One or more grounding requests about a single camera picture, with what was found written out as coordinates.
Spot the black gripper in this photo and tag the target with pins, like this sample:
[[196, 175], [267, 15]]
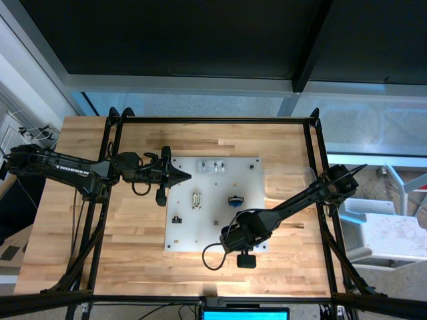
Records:
[[165, 173], [247, 261]]

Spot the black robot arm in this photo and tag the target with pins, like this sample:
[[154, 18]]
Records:
[[73, 170], [293, 200]]

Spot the grey connector housing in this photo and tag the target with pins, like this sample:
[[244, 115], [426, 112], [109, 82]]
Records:
[[197, 200]]

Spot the aluminium block with two posts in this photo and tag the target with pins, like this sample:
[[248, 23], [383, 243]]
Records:
[[210, 168]]

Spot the small black connector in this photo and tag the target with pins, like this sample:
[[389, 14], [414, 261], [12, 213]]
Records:
[[176, 220]]

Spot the blue-lit screen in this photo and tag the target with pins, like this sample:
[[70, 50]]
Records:
[[243, 315]]

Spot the white mounting board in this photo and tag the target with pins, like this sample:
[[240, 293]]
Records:
[[187, 233]]

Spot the blue clamp with black connector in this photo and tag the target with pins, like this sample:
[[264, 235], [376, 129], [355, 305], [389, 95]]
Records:
[[236, 201]]

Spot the white plastic stool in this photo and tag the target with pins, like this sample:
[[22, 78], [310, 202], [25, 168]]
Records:
[[390, 233]]

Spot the black computer monitor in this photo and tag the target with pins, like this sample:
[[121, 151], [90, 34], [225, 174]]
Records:
[[20, 206]]

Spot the grey metal stand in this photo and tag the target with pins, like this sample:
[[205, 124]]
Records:
[[395, 176]]

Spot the black aluminium frame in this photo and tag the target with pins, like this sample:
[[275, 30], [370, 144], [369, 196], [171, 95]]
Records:
[[213, 120]]

